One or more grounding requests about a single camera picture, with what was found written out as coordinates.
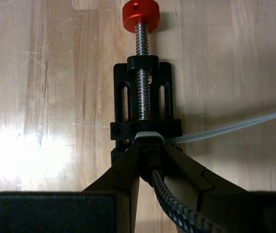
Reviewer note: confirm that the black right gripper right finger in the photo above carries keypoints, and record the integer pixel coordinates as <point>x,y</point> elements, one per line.
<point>249,213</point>

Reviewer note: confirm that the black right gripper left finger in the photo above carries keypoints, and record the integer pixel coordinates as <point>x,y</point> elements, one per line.
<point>55,211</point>

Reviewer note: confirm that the black bench clamp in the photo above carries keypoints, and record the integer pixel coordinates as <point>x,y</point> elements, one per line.
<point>120,72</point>

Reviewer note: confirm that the red-knobbed steel screw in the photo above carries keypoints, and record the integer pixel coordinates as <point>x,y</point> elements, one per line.
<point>141,14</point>

